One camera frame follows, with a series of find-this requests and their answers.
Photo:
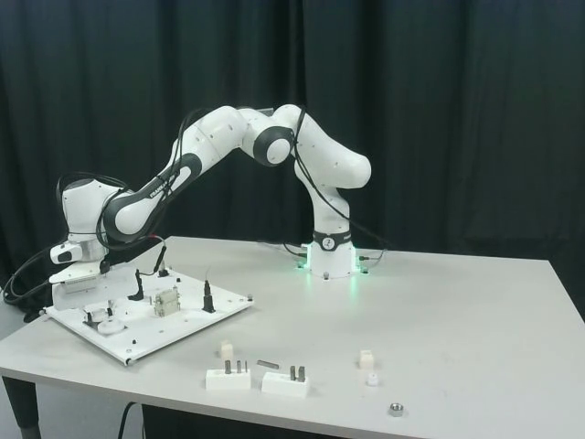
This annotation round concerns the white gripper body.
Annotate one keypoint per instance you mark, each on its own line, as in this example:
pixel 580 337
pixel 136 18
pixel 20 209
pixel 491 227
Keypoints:
pixel 75 299

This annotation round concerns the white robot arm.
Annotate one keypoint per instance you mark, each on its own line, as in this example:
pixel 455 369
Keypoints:
pixel 329 155

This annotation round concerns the white large gear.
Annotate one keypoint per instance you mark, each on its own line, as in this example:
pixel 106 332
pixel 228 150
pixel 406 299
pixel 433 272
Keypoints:
pixel 111 329

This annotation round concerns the white small gear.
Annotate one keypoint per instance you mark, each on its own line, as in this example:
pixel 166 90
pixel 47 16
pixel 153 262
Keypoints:
pixel 372 379

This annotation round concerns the black D-SUB plug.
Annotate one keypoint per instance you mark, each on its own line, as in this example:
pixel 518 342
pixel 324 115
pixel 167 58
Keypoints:
pixel 138 285

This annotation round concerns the white task board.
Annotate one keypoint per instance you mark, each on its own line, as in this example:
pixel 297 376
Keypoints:
pixel 183 329

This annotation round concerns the black rod with red tag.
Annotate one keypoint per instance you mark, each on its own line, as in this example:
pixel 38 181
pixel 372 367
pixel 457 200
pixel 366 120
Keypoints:
pixel 161 256

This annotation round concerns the black table leg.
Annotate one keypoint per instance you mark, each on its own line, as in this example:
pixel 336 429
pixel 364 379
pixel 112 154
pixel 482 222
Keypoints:
pixel 20 411

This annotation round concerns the cream small holder block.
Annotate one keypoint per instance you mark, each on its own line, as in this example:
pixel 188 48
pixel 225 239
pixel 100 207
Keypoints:
pixel 226 349
pixel 366 360

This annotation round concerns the white round peg holder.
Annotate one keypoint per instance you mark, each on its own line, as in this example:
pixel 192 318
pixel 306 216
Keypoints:
pixel 228 380

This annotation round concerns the lying metal peg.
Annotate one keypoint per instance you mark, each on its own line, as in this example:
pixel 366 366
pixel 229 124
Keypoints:
pixel 267 364

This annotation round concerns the white square peg holder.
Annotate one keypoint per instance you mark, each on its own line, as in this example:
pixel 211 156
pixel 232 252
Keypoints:
pixel 285 385

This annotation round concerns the metal square peg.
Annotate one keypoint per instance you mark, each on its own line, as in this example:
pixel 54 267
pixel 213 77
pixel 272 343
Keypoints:
pixel 302 374
pixel 294 373

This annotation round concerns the metal nut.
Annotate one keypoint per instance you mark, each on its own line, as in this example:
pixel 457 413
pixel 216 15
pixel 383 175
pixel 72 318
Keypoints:
pixel 395 409

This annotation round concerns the black curtain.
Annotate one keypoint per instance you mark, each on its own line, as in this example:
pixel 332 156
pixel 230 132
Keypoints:
pixel 457 91

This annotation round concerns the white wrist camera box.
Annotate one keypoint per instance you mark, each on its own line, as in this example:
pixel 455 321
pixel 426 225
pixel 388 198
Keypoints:
pixel 64 253

